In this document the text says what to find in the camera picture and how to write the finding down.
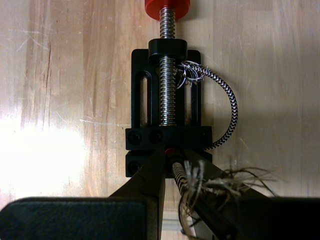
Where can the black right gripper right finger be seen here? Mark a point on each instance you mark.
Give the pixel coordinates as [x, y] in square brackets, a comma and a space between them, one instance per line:
[275, 220]

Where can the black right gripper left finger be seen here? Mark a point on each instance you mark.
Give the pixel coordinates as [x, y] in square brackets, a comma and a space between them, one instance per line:
[75, 220]

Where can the black vise with red knob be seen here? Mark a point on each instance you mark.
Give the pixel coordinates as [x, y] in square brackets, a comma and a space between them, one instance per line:
[140, 140]

